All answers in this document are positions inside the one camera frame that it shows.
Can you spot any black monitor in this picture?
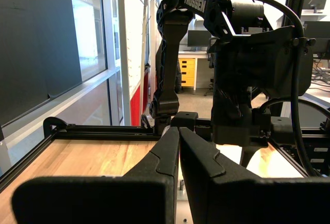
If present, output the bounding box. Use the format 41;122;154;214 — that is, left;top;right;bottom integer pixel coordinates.
303;21;330;60
187;30;212;48
301;0;329;14

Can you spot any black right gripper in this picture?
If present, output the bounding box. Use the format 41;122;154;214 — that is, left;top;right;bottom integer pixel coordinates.
171;97;292;168

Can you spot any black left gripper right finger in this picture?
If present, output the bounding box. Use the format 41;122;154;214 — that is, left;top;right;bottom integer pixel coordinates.
180;127;330;224

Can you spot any red panel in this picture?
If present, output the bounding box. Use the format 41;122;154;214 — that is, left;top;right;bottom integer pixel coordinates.
129;68;150;127

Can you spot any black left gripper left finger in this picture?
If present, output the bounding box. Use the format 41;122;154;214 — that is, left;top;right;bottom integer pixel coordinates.
11;126;180;224

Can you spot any yellow drawer cabinet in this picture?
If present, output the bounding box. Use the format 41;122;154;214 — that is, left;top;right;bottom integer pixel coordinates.
178;57;196;87

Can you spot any grey aluminium window frame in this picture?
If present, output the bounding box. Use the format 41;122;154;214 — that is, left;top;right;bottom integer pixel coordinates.
0;0;132;173

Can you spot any white whiteboard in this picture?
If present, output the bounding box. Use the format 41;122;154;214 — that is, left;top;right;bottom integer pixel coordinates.
117;0;145;98

